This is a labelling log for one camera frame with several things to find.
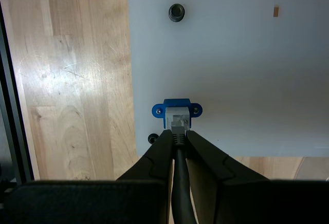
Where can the black aluminium frame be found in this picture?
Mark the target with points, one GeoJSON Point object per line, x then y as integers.
{"type": "Point", "coordinates": [11, 121]}

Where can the black set screw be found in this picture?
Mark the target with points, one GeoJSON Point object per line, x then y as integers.
{"type": "Point", "coordinates": [177, 12]}

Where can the black corner screw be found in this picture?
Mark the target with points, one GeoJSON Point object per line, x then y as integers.
{"type": "Point", "coordinates": [153, 138]}

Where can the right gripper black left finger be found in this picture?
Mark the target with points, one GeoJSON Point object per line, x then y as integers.
{"type": "Point", "coordinates": [90, 203]}

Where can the blue RJ45 socket mount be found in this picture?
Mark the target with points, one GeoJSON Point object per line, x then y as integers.
{"type": "Point", "coordinates": [158, 111]}

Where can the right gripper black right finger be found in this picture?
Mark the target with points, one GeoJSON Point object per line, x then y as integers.
{"type": "Point", "coordinates": [257, 201]}

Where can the white task board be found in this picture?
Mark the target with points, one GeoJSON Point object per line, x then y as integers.
{"type": "Point", "coordinates": [257, 54]}

